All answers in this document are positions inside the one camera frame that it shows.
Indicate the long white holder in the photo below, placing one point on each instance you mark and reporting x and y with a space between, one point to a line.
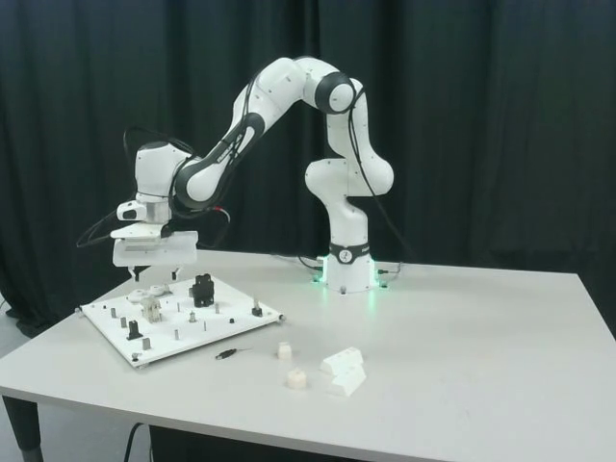
347 381
342 358

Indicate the grey waterproof plug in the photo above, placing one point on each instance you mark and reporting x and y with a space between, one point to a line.
150 310

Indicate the black curtain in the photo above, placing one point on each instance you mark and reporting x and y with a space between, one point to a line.
481 120

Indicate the white task board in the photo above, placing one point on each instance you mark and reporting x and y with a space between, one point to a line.
159 345

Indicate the black USB plug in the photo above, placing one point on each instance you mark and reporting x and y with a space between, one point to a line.
225 355

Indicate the white large gear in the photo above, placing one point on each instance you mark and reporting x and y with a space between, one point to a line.
137 296

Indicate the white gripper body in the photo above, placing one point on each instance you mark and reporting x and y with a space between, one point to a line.
163 252

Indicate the white medium gear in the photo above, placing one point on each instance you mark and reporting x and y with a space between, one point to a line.
156 290

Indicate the metal BNC plug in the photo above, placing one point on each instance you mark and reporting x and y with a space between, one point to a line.
192 317

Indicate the small white sensor box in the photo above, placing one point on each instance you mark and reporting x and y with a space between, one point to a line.
131 212

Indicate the metal bolt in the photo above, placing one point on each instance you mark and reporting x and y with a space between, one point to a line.
257 308

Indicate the black D-SUB plug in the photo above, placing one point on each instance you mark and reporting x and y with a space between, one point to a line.
202 291

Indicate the dark grey table leg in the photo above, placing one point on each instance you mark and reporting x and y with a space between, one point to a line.
21 428

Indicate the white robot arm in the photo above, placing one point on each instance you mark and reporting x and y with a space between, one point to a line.
346 221

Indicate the flat white mounting plate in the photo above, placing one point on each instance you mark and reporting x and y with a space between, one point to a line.
135 232

